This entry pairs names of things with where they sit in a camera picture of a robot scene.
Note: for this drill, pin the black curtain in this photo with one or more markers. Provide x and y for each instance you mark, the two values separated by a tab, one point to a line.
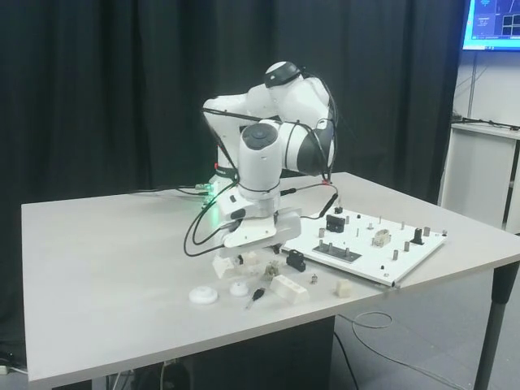
101	81

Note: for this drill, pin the white medium gear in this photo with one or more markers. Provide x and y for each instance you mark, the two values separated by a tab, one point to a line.
238	289

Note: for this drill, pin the blue screen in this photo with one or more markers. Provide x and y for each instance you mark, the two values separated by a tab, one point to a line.
493	24

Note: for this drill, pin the white task board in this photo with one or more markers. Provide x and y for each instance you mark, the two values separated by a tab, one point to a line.
365	260

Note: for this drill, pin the white peg holder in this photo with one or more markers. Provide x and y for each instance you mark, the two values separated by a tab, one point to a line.
222	266
289	289

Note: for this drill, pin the white large gear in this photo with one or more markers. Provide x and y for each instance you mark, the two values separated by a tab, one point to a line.
203	295

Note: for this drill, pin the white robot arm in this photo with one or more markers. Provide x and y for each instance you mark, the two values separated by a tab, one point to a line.
260	162

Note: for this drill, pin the black D-SUB plug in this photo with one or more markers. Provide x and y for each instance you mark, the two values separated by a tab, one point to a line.
296	261

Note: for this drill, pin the small beige holder block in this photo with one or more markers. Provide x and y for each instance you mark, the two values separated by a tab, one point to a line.
343	289
252	258

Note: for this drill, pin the white cabinet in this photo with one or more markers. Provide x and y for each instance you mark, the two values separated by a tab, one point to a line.
483	174

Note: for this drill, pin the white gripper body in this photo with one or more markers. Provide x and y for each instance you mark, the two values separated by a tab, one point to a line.
290	225

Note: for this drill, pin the black USB plug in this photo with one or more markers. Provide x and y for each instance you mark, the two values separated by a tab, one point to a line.
256	294

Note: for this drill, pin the grey table leg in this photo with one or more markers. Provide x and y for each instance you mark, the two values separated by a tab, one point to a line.
493	325

